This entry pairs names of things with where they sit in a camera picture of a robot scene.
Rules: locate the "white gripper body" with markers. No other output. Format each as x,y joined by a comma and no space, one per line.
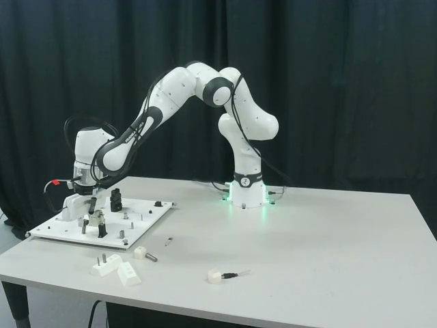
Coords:
76,206

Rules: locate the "white task board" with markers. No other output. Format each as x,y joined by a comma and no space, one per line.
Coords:
136,232

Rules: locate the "small metal bolt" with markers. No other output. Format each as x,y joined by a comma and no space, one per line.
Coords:
168,241

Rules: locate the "white round peg holder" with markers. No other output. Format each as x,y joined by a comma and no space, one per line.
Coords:
129,275

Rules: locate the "black table leg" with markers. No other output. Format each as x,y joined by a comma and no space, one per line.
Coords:
15,304

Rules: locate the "black D-SUB plug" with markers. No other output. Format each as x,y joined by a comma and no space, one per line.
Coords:
116,200

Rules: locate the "black curtain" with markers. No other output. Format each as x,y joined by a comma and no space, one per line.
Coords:
341,85

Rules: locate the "large metal square peg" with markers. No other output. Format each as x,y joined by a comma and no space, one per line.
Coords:
83,228

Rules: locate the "thick metal round peg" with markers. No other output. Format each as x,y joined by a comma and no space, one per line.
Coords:
151,258

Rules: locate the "white cube holder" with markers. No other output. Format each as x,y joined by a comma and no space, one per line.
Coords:
140,253
215,276

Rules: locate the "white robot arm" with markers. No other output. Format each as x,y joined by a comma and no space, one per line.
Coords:
177,89

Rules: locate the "black USB plug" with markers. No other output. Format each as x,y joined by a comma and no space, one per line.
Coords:
102,231

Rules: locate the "white square peg holder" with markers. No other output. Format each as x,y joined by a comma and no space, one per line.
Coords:
106,268

